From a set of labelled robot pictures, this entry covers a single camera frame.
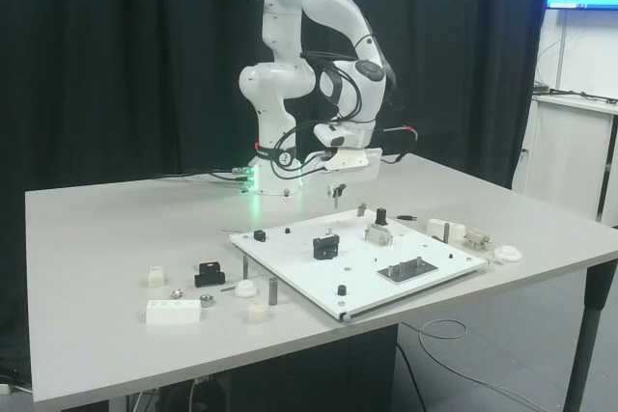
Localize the black curtain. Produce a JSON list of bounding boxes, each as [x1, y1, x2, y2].
[[0, 0, 549, 252]]

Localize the grey floor cable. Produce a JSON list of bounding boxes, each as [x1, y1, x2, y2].
[[417, 318, 574, 387]]

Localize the white task board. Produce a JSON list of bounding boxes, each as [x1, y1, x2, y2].
[[229, 213, 488, 322]]

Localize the white large gear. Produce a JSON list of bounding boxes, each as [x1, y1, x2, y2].
[[492, 244, 524, 265]]

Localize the black rod wire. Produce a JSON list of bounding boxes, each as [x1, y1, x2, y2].
[[379, 129, 420, 166]]

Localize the black base cables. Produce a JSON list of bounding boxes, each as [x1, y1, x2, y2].
[[161, 166, 256, 192]]

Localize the white cabinet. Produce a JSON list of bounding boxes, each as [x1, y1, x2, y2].
[[511, 93, 618, 228]]

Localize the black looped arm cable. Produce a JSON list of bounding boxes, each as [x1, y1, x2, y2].
[[268, 52, 339, 182]]

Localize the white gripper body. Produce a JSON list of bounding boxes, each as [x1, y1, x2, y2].
[[302, 148, 384, 185]]

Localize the beige plug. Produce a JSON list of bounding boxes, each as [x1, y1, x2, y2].
[[463, 230, 494, 253]]

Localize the black D-SUB plug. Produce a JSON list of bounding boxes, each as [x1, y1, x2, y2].
[[193, 261, 228, 288]]

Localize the white angled peg holder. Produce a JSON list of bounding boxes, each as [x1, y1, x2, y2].
[[426, 217, 467, 242]]

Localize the long white peg holder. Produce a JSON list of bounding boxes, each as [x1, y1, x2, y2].
[[145, 299, 202, 326]]

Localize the dark table leg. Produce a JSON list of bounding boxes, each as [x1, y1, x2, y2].
[[563, 264, 614, 412]]

